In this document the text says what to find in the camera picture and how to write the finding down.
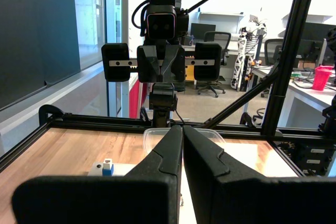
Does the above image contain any red panel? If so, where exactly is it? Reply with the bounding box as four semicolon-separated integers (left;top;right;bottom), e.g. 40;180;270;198
128;78;144;119

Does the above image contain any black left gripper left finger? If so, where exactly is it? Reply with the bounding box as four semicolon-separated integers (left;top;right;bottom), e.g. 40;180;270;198
12;125;183;224

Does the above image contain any small blue white connector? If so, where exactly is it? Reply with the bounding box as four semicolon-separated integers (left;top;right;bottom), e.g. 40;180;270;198
102;157;114;176

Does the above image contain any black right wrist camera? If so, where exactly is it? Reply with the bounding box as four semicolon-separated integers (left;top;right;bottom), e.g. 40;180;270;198
145;0;182;40

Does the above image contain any black monitor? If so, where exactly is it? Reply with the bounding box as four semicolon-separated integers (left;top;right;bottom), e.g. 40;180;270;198
299;22;336;63
190;23;216;40

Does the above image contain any black electronics box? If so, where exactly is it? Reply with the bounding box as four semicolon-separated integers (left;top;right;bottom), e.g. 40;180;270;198
277;140;336;177

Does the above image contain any red plastic basket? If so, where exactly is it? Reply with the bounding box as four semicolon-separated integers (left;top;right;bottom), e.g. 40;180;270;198
311;65;334;91

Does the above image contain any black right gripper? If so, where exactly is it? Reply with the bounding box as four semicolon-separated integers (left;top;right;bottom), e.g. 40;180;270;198
101;37;223;83

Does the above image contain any clear plastic tub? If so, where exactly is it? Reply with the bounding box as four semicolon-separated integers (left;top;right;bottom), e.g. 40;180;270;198
143;127;226;154

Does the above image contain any white desk shelf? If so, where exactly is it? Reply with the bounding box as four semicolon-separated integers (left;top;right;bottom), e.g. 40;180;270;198
195;11;245;35

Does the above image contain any black office chair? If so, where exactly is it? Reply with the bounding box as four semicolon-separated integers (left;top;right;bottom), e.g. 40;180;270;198
196;31;232;98
260;38;285;98

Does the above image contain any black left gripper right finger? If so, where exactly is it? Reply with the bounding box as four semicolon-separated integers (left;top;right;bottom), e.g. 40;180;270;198
183;126;336;224

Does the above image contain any white lattice stand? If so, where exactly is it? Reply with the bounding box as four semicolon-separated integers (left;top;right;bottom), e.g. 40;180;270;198
230;14;267;92

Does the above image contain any white desk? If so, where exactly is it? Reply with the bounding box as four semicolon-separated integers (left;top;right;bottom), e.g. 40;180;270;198
250;65;336;130

